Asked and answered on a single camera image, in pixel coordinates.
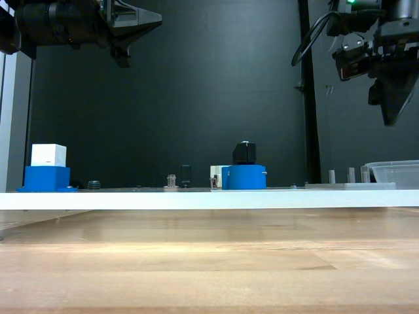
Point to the black knurled screw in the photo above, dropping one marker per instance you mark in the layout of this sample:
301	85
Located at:
94	185

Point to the blue socket mount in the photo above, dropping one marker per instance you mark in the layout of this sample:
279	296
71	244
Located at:
46	178

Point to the blue round clamp mount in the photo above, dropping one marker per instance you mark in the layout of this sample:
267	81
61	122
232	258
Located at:
244	178

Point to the black clamp block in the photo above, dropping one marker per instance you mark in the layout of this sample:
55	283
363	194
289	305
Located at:
244	153

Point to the thin grey peg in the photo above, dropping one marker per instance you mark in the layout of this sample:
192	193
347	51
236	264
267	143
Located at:
331	176

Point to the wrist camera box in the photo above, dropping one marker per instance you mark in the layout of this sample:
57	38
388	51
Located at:
352	68

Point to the thick grey peg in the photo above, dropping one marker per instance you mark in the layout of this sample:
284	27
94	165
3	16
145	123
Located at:
364	174

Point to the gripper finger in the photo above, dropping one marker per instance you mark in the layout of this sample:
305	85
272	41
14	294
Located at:
396	91
149	18
140	32

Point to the clear plastic tub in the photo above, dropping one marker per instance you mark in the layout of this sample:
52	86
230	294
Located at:
399	173

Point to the medium grey peg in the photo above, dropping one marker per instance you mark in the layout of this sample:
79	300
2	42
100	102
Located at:
351	176

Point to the beige connector housing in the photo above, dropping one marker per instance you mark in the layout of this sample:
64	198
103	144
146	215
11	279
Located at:
216	171

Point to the black room pillar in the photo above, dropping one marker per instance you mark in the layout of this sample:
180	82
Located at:
309	131

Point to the white board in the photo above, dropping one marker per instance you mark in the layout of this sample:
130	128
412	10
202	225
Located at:
196	199

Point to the white cube plug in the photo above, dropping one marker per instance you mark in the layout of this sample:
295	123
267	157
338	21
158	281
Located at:
49	155

